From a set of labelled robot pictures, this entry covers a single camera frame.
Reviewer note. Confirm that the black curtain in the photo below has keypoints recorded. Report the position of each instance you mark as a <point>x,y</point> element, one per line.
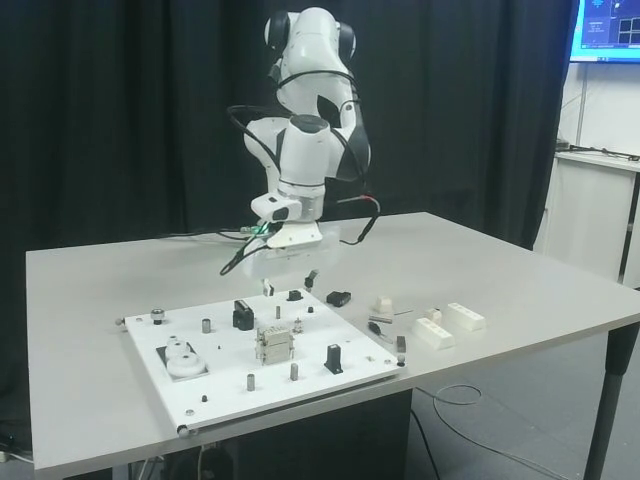
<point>125,125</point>

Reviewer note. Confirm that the white medium gear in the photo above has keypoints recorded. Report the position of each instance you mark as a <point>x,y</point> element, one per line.
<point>176,346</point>

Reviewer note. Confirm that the black D-SUB plug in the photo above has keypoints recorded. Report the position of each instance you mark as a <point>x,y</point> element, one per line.
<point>242,317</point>

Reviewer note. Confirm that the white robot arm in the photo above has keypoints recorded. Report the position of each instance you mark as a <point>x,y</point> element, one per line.
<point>305,155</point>

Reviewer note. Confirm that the long white peg holder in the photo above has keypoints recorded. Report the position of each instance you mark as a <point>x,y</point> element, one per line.
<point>432,334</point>
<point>465,317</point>

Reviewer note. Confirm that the blue screen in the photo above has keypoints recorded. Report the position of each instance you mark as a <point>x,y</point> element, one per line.
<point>607,30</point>

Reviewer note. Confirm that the metal BNC plug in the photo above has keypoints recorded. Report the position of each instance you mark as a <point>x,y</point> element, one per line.
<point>299,326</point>

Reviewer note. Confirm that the white cabinet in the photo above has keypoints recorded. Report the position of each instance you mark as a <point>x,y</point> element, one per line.
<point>590,215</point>

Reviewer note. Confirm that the large metal round peg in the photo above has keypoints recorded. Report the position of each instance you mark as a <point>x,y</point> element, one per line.
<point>205,325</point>

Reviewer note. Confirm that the black table leg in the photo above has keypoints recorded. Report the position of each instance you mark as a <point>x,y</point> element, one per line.
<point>602,410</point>

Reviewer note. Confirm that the small white peg holder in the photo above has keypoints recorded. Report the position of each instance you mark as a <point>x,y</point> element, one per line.
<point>433,315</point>
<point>384,304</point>

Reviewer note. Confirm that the thick metal square peg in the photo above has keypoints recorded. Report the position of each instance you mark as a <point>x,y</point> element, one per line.
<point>401,343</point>

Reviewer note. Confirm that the round metal waterproof plug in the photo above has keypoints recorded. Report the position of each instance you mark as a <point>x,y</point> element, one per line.
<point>158,316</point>

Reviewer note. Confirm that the flat white mounting plate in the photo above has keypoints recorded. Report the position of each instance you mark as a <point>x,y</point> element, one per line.
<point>295,236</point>

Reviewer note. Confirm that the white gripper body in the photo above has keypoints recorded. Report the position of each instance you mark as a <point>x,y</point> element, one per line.
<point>300,260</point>

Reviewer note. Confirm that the white task board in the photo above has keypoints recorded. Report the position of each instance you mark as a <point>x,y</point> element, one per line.
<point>240,370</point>

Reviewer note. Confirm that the black USB plug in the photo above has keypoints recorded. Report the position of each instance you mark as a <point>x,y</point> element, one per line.
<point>339,298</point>

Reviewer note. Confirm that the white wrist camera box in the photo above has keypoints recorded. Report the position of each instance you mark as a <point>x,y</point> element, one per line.
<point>272,206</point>

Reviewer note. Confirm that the thin metal rod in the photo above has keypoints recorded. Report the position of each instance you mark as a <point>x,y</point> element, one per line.
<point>402,313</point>

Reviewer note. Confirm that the metal rectangular connector block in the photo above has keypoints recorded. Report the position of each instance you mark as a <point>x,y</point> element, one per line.
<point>274,346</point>

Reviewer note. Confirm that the white large gear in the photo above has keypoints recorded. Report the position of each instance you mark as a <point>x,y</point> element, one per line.
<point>187,367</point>

